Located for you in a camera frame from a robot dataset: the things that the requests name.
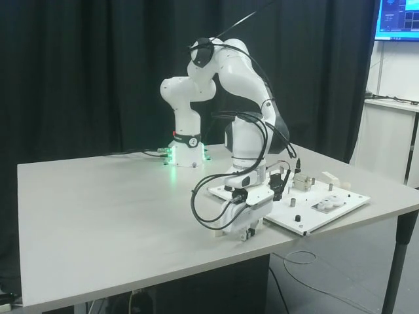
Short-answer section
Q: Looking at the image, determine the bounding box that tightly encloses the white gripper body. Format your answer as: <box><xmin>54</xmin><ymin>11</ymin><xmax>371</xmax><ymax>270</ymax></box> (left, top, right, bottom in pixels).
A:
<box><xmin>215</xmin><ymin>198</ymin><xmax>275</xmax><ymax>239</ymax></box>

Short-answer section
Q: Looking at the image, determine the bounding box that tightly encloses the white task board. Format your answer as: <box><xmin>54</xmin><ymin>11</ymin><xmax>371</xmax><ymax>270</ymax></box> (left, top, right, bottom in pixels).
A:
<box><xmin>206</xmin><ymin>168</ymin><xmax>372</xmax><ymax>237</ymax></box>

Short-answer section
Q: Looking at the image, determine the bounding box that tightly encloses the tall white holder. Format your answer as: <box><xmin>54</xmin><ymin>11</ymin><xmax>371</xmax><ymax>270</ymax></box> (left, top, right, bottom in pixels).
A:
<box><xmin>321</xmin><ymin>170</ymin><xmax>340</xmax><ymax>184</ymax></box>

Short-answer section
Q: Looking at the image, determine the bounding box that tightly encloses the dark table leg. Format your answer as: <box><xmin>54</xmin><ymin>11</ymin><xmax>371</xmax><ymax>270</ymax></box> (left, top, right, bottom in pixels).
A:
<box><xmin>390</xmin><ymin>213</ymin><xmax>414</xmax><ymax>314</ymax></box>

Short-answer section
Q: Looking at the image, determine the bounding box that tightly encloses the white cabinet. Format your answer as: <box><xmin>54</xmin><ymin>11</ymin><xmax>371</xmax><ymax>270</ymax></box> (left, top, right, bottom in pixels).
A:
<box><xmin>353</xmin><ymin>94</ymin><xmax>419</xmax><ymax>190</ymax></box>

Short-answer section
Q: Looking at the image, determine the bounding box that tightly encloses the black curtain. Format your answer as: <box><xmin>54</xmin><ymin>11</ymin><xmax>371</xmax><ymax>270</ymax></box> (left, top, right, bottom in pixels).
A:
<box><xmin>0</xmin><ymin>0</ymin><xmax>382</xmax><ymax>171</ymax></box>

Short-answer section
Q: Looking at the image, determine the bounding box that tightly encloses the blue screen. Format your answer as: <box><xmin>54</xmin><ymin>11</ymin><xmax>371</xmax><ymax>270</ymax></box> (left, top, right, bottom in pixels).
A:
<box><xmin>374</xmin><ymin>0</ymin><xmax>419</xmax><ymax>42</ymax></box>

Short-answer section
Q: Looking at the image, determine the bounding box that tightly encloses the black floor cable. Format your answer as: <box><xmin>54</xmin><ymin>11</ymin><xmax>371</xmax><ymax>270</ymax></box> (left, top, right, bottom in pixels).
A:
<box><xmin>270</xmin><ymin>250</ymin><xmax>331</xmax><ymax>314</ymax></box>

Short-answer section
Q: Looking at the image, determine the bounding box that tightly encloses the looping black cable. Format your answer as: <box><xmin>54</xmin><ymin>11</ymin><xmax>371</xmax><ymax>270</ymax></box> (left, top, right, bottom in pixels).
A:
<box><xmin>190</xmin><ymin>111</ymin><xmax>272</xmax><ymax>232</ymax></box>

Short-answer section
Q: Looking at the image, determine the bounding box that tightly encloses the black base cable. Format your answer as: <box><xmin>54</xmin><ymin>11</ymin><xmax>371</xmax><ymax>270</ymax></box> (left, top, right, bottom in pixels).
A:
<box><xmin>107</xmin><ymin>148</ymin><xmax>172</xmax><ymax>159</ymax></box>

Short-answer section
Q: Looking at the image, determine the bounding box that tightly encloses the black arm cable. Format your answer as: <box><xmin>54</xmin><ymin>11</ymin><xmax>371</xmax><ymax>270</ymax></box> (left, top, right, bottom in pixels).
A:
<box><xmin>188</xmin><ymin>36</ymin><xmax>299</xmax><ymax>164</ymax></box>

